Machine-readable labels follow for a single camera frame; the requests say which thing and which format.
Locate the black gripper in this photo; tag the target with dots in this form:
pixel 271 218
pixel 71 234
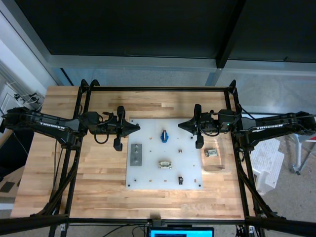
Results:
pixel 111 126
pixel 208 124

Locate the beige HAN10E connector insert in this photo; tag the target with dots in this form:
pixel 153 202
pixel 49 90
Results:
pixel 211 153

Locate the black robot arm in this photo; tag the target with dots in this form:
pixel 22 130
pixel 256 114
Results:
pixel 269 127
pixel 51 124

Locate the blue round connector socket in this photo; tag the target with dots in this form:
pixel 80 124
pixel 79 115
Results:
pixel 164 138

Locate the beige HAN10E hub base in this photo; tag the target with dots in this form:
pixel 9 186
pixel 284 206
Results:
pixel 165 165

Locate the small black connector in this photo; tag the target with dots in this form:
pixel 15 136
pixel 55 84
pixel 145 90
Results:
pixel 181 180

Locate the grey metal block with pegs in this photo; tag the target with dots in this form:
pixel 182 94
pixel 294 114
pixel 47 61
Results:
pixel 136 161

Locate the clear plastic tub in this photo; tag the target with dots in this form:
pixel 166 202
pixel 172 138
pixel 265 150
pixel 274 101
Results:
pixel 214 165

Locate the white mounting board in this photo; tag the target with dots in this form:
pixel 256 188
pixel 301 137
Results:
pixel 143 177

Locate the white stepped plastic stool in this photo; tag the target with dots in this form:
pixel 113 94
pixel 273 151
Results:
pixel 267 168

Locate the laptop screen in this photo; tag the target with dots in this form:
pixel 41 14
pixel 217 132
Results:
pixel 180 233

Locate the red white panel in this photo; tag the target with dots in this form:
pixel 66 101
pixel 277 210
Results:
pixel 312 140

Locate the brown cardboard box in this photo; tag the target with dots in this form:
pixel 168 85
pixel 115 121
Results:
pixel 10 177

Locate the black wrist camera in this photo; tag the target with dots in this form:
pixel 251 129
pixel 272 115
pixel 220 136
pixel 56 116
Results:
pixel 90 119
pixel 224 118

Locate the black aluminium table frame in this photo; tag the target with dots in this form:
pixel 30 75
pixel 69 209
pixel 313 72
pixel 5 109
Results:
pixel 158 88

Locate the black wall pillar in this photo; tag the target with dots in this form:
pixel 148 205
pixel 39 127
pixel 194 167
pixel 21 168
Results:
pixel 229 37

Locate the grey metal chair frame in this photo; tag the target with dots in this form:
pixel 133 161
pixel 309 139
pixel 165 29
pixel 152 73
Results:
pixel 298 153

